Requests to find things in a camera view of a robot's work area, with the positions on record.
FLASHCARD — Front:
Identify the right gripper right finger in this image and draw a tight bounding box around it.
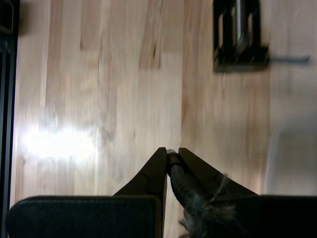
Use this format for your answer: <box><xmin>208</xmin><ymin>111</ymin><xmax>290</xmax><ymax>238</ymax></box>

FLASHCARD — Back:
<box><xmin>178</xmin><ymin>147</ymin><xmax>317</xmax><ymax>238</ymax></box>

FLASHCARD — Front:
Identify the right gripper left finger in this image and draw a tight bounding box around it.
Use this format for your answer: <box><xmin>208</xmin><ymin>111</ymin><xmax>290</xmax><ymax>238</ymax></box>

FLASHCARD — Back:
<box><xmin>6</xmin><ymin>147</ymin><xmax>168</xmax><ymax>238</ymax></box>

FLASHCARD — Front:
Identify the short black cable with plug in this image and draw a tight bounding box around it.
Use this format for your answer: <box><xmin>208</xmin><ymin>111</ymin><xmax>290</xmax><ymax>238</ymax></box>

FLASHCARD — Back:
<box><xmin>167</xmin><ymin>148</ymin><xmax>242</xmax><ymax>238</ymax></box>

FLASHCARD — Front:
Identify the clear plastic container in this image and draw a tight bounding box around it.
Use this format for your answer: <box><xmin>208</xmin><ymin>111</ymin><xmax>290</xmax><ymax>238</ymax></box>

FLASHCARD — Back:
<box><xmin>263</xmin><ymin>118</ymin><xmax>317</xmax><ymax>197</ymax></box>

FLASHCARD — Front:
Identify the small black clamp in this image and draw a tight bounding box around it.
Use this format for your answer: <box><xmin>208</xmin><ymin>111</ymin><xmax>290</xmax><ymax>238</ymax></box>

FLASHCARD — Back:
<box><xmin>212</xmin><ymin>0</ymin><xmax>311</xmax><ymax>74</ymax></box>

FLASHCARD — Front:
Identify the black frame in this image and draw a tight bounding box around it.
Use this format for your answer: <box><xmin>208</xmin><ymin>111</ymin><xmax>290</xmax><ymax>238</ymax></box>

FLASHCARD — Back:
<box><xmin>0</xmin><ymin>0</ymin><xmax>21</xmax><ymax>218</ymax></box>

